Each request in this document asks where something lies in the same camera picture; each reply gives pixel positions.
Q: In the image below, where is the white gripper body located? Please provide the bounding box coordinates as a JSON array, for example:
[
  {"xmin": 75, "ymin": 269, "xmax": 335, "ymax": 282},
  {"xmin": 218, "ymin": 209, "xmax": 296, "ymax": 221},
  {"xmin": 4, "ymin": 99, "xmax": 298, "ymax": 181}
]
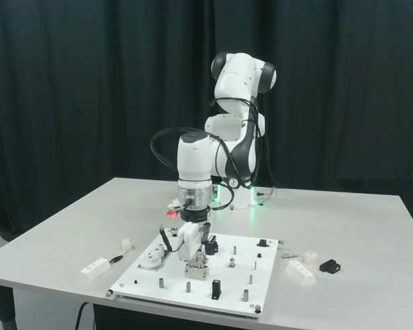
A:
[{"xmin": 177, "ymin": 222, "xmax": 204, "ymax": 259}]

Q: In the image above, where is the black rectangular plug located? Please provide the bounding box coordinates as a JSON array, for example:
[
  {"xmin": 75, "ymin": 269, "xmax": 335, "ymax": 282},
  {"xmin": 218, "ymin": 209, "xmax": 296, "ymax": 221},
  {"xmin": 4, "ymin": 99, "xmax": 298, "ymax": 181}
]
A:
[{"xmin": 206, "ymin": 235, "xmax": 220, "ymax": 256}]

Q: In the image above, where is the white large gear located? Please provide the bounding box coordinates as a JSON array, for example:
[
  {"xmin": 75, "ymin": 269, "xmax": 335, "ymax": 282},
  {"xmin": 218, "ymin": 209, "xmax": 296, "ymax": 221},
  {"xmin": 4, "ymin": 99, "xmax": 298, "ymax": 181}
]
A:
[{"xmin": 139, "ymin": 256, "xmax": 162, "ymax": 272}]

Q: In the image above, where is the white task board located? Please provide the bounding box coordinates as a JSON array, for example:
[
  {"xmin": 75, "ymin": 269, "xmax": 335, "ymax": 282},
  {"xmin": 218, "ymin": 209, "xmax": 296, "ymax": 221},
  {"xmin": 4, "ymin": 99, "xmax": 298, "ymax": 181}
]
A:
[{"xmin": 105, "ymin": 229, "xmax": 285, "ymax": 309}]

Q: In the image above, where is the black box under table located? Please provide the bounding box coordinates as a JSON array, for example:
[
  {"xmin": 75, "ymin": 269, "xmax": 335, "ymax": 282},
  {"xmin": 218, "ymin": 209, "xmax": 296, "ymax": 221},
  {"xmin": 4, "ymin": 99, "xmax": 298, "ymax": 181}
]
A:
[{"xmin": 92, "ymin": 304, "xmax": 262, "ymax": 330}]

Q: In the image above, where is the long white holder with holes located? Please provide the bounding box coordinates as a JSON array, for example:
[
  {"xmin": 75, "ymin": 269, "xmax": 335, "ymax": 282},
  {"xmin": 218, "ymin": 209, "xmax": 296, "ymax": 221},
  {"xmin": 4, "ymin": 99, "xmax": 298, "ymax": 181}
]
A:
[
  {"xmin": 79, "ymin": 258, "xmax": 111, "ymax": 282},
  {"xmin": 284, "ymin": 260, "xmax": 317, "ymax": 286}
]

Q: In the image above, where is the black D-SUB plug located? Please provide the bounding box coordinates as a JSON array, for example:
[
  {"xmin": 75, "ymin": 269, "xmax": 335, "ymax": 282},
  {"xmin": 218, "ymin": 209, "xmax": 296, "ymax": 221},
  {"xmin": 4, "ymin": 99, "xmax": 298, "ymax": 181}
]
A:
[{"xmin": 319, "ymin": 259, "xmax": 343, "ymax": 274}]

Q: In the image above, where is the black curtain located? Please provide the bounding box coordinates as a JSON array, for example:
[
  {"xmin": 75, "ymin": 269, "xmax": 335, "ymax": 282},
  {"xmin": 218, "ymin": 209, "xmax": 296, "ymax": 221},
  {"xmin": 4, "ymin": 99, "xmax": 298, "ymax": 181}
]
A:
[{"xmin": 0, "ymin": 0, "xmax": 413, "ymax": 238}]

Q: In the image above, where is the grey table leg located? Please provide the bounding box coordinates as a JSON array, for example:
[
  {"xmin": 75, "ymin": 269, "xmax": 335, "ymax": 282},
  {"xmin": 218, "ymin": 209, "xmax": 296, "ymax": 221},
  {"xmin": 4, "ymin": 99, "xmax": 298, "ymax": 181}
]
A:
[{"xmin": 0, "ymin": 281, "xmax": 14, "ymax": 330}]

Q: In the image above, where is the silver flange ring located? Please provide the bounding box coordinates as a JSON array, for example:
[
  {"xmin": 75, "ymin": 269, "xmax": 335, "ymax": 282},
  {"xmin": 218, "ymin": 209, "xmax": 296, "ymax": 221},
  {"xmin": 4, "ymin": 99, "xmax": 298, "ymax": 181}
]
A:
[{"xmin": 177, "ymin": 184, "xmax": 213, "ymax": 210}]

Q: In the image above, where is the black base cable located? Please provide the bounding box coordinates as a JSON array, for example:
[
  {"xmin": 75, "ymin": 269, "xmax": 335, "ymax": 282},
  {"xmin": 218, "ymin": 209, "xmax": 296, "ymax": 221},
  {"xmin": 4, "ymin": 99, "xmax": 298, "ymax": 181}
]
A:
[{"xmin": 254, "ymin": 130, "xmax": 278, "ymax": 202}]

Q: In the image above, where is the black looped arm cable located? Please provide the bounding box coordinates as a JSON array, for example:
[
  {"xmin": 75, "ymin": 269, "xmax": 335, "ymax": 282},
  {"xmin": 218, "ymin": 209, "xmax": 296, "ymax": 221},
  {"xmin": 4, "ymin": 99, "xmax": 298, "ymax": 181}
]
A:
[{"xmin": 150, "ymin": 126, "xmax": 228, "ymax": 179}]

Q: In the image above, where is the black floor cable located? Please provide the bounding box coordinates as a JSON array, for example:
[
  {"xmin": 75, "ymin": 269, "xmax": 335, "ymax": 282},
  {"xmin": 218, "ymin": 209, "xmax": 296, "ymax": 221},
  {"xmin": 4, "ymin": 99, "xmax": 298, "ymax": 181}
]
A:
[{"xmin": 76, "ymin": 301, "xmax": 94, "ymax": 330}]

